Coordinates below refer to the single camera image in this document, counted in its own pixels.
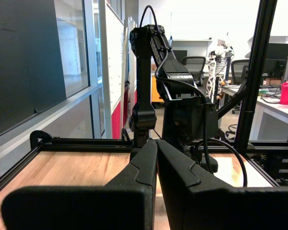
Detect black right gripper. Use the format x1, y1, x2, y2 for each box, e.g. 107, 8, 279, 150
191, 146, 218, 173

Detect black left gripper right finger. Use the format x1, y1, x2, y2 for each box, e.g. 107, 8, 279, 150
157, 139, 288, 230

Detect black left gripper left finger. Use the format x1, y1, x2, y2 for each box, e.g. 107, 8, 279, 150
1, 139, 158, 230

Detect black box with white labels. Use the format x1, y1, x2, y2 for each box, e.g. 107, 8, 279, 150
251, 153, 288, 188

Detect white lattice stand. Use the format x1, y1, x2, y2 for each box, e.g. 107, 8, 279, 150
204, 46, 235, 108

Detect white work desk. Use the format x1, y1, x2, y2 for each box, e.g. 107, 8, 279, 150
222, 85, 288, 142

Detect yellow drawer cabinet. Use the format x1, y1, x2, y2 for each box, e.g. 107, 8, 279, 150
151, 76, 166, 104

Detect black mesh office chair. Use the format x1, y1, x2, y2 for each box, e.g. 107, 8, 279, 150
181, 56, 207, 88
230, 59, 251, 115

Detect black computer monitor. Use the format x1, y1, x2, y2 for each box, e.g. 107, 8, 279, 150
172, 49, 188, 65
264, 42, 288, 80

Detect white desk with hutch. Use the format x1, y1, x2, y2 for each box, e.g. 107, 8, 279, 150
169, 37, 214, 106

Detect white partition with red base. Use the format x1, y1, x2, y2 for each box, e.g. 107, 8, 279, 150
98, 0, 126, 140

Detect black aluminium table frame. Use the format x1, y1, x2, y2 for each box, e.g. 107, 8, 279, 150
0, 0, 288, 199

